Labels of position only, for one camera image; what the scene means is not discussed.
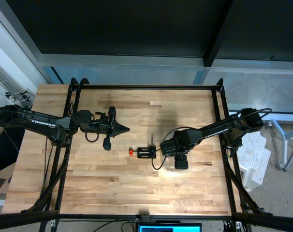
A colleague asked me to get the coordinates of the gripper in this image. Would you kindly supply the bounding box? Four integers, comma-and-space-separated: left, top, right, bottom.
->
96, 106, 130, 151
174, 156, 189, 170

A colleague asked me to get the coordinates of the clear plastic tub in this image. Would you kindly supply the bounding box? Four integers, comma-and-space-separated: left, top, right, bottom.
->
163, 139, 193, 174

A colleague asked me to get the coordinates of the black vise with orange knob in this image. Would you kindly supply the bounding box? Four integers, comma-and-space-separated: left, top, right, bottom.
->
129, 145, 157, 160

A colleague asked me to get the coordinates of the laptop screen with blue edge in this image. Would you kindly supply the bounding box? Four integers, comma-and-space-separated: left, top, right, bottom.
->
136, 222, 202, 232

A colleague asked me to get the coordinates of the white step block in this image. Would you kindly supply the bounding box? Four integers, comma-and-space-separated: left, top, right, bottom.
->
237, 131, 272, 193

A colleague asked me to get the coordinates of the grey metal stand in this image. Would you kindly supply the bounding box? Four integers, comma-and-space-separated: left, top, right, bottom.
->
264, 119, 293, 173

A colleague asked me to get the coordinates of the black bin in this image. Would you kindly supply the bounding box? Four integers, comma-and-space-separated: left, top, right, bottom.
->
0, 127, 25, 171

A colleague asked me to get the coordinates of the cardboard box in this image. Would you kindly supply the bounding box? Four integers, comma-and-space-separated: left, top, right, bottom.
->
0, 161, 16, 194

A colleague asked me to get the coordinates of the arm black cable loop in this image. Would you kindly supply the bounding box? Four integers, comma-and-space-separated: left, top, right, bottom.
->
150, 126, 204, 171
85, 111, 107, 143

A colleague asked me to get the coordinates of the black metal frame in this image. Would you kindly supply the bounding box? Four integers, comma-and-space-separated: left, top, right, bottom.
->
0, 76, 293, 232

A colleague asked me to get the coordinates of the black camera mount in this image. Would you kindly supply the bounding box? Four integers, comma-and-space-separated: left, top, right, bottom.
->
139, 210, 151, 222

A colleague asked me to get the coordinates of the grey aluminium window frame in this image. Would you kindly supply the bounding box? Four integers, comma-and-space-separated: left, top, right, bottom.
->
0, 0, 293, 85

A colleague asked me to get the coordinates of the tangled cable bundle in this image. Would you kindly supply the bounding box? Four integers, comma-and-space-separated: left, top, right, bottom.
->
5, 90, 35, 103

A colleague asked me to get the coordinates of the arm thin shoulder cable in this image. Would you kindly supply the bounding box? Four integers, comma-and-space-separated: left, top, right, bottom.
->
243, 108, 273, 121

